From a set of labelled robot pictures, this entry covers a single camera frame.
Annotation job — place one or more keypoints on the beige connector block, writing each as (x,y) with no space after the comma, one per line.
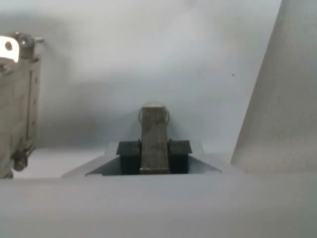
(17,99)

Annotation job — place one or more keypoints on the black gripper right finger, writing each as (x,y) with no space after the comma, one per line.
(179,156)

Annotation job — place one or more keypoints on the metal square peg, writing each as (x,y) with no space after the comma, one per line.
(154,138)

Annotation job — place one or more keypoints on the white task board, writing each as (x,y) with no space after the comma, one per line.
(173,62)

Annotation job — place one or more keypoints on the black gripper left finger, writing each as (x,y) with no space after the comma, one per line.
(128,156)

